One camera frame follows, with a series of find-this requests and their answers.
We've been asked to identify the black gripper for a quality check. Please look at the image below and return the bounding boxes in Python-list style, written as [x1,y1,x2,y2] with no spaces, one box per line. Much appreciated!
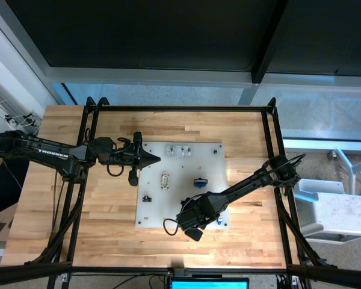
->
[120,131,162,187]
[176,196,213,242]

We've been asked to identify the clear metal bar block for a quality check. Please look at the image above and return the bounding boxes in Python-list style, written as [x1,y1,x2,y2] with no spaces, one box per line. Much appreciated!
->
[164,144,193,158]

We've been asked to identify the grey connector housing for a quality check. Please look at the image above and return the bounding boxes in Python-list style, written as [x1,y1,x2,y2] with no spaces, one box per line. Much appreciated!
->
[159,173,171,191]

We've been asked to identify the white board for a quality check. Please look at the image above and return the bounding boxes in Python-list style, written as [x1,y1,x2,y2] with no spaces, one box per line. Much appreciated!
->
[134,141,231,230]

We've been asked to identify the clear plastic tub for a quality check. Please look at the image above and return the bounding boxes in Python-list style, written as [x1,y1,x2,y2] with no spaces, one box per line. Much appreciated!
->
[226,158,274,189]

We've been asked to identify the blue laptop screen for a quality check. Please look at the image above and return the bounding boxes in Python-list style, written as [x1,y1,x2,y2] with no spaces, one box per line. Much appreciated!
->
[167,277,250,289]

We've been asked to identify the white step stool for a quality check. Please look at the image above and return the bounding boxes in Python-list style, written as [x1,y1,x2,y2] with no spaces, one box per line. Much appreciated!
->
[294,177,361,245]

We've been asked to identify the brown cardboard box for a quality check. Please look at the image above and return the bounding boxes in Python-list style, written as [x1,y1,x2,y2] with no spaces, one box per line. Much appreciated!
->
[0,201,19,241]

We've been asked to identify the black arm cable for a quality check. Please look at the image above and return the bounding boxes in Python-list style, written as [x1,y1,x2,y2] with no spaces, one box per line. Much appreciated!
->
[106,159,125,178]
[163,218,181,237]

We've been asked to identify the black table-level camera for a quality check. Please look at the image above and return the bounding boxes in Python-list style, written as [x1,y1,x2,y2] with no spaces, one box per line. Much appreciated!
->
[171,264,187,278]

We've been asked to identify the black metal frame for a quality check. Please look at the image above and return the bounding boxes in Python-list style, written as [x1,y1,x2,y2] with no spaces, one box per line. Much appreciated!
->
[0,96,361,289]

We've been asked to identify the black and white cable bundle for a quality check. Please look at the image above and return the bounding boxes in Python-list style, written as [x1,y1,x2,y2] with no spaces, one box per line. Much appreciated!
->
[4,113,42,127]

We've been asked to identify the white metal chair frame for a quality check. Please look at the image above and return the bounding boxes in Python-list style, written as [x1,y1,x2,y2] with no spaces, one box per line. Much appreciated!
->
[327,147,361,195]

